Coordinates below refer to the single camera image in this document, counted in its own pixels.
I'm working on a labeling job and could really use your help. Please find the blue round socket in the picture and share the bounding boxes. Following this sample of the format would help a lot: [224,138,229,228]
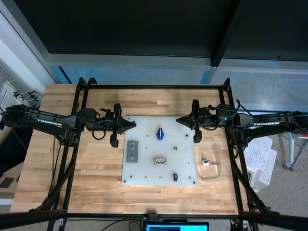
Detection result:
[155,128,166,141]

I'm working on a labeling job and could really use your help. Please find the brown cardboard box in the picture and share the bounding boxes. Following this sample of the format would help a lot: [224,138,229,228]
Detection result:
[0,161,25,205]

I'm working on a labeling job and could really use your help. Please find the grey metal stand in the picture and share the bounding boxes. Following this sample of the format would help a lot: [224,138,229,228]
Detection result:
[276,131,308,172]

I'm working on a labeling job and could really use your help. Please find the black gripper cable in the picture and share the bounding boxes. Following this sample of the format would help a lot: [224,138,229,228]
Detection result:
[92,129,107,141]
[196,105,218,132]

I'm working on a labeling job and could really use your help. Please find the white taskboard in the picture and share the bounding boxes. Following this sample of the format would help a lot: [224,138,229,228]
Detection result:
[121,115,199,187]

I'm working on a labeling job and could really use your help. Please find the white styrofoam block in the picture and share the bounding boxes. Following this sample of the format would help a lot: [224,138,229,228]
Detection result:
[243,136,278,194]

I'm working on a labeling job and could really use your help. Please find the black right elbow cable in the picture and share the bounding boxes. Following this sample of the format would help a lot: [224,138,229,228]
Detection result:
[234,99,256,116]

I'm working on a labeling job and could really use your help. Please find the black white cable bundle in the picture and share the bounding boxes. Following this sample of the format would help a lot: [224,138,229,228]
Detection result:
[12,90,41,103]

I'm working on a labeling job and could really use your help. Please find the clear plastic tub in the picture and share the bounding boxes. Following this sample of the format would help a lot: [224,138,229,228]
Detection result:
[196,141,221,181]

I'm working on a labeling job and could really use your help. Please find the grey metal plate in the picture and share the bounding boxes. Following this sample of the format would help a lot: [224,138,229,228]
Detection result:
[125,140,140,164]

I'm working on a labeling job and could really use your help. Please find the black metal frame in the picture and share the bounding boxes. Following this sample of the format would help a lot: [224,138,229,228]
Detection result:
[0,77,308,231]

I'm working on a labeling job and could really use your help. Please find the black table-level camera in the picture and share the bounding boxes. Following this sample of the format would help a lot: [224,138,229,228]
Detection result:
[147,209,161,221]

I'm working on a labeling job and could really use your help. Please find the blue-edged laptop screen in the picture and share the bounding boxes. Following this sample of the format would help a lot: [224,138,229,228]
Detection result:
[143,221,209,231]

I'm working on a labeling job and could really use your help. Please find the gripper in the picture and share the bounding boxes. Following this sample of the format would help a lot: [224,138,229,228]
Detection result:
[176,99,218,143]
[96,103,137,148]

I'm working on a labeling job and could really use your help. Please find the beige multi-pin connector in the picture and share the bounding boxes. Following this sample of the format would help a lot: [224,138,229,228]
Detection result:
[153,157,168,167]

